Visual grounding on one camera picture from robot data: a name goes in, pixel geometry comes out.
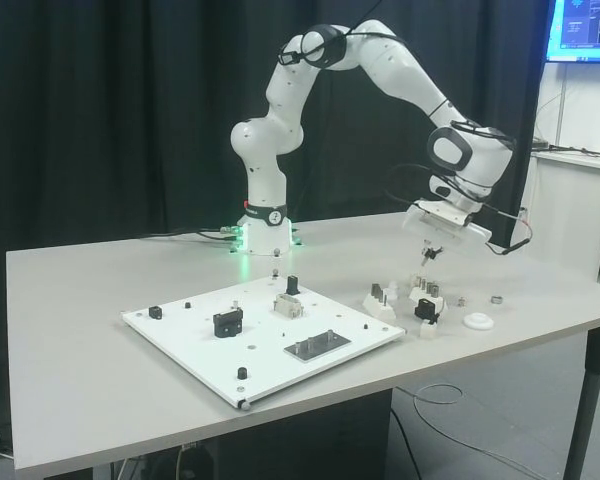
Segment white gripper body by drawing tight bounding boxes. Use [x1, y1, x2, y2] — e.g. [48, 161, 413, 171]
[402, 207, 494, 250]

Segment flat white mounting plate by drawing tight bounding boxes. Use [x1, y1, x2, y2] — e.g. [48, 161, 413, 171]
[413, 198, 477, 227]

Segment white peg holder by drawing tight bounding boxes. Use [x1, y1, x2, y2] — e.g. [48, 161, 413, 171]
[427, 292, 454, 322]
[362, 289, 398, 324]

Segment black D-SUB plug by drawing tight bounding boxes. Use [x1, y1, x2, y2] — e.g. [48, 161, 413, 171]
[413, 298, 439, 324]

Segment white large gear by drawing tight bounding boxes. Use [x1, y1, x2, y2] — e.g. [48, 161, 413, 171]
[462, 310, 496, 332]

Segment white cabinet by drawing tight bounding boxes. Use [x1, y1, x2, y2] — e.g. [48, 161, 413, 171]
[528, 147, 600, 292]

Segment black table leg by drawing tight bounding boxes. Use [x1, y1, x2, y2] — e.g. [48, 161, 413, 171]
[562, 317, 600, 480]

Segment blue screen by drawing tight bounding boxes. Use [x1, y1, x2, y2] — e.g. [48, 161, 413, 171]
[544, 0, 600, 65]

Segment white task board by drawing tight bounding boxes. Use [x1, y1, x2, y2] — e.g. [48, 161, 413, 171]
[121, 273, 407, 413]

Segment black curtain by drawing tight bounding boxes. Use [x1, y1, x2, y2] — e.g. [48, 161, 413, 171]
[0, 0, 556, 451]

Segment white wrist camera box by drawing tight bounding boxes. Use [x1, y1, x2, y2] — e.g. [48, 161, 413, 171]
[426, 173, 456, 200]

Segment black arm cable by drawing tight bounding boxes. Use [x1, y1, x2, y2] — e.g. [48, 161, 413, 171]
[278, 19, 519, 207]

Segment grey floor cable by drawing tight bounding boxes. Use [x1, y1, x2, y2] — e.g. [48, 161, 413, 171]
[390, 382, 477, 480]

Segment black base cable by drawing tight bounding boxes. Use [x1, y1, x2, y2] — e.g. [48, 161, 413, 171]
[144, 226, 242, 244]

